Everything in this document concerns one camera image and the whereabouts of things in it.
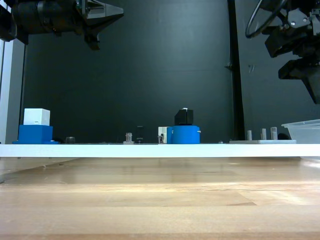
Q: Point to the white connector housing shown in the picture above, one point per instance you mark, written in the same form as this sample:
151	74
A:
162	131

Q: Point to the small clear round socket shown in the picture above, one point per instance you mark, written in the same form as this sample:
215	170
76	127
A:
128	137

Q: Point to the grey window frame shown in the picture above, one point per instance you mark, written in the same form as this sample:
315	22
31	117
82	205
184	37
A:
12	100

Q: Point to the medium silver peg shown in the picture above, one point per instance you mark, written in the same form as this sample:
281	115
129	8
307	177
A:
263	133

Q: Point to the clear plastic tub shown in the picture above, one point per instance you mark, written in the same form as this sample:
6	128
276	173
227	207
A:
305	132

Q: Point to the grey metal plate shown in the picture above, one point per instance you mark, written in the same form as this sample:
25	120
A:
262	142

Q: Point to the thin silver peg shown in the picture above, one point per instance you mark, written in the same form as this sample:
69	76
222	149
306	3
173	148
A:
249	135

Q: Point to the white taskboard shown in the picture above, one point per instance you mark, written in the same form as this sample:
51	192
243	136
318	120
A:
150	150

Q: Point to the wide silver peg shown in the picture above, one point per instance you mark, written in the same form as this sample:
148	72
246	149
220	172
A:
273	132

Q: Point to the black D-sub connector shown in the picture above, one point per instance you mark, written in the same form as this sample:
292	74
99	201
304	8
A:
183	117

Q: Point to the blue square holder base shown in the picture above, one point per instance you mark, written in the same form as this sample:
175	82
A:
35	135

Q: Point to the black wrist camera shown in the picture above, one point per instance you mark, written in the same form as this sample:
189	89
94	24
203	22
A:
281	46

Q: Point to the white cube block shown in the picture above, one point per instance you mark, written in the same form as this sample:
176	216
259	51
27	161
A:
35	116

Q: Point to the blue round connector holder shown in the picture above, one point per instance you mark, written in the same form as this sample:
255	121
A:
185	135

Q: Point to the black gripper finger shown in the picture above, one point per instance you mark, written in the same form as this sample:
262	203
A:
100	23
110	11
310	75

